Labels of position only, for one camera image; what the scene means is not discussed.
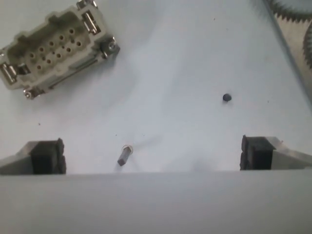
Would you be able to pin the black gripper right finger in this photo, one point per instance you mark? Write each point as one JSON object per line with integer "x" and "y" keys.
{"x": 258, "y": 153}

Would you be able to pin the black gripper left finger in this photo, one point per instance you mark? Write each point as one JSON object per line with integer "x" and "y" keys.
{"x": 46, "y": 157}

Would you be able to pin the white large gear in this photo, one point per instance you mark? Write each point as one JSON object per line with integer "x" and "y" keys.
{"x": 292, "y": 9}

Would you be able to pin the white task board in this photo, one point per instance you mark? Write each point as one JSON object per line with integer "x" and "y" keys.
{"x": 170, "y": 73}

